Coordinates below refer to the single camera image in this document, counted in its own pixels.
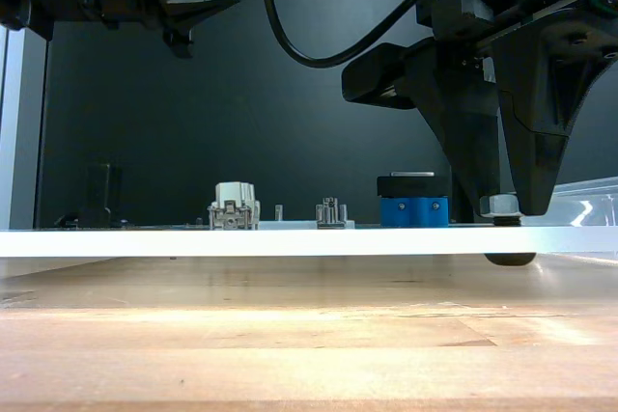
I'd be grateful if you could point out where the black smooth looped cable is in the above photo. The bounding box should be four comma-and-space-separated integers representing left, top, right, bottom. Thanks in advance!
257, 0, 438, 69

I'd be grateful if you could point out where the metal latch pair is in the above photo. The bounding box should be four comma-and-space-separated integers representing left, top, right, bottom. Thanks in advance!
315, 196, 350, 229

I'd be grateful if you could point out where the beige connector housing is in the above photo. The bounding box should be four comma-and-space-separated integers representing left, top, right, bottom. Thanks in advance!
206, 180, 263, 231

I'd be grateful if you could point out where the black board foot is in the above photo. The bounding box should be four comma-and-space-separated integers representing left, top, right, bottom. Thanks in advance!
484, 251, 538, 267

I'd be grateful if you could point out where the silver M12 hex nut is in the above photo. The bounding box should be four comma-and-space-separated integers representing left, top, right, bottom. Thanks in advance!
479, 193, 523, 219

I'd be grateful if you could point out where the blue clamp with black cap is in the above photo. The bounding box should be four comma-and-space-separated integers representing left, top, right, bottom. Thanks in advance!
376, 170, 451, 229

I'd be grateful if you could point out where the small black socket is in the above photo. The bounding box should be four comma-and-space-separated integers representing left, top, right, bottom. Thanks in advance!
57, 160, 131, 230

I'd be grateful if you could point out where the clear plastic tub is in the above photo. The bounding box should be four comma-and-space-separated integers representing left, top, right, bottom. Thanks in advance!
545, 175, 618, 259

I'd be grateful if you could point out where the white mounting board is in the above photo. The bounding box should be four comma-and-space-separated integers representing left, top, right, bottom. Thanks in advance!
0, 226, 618, 259

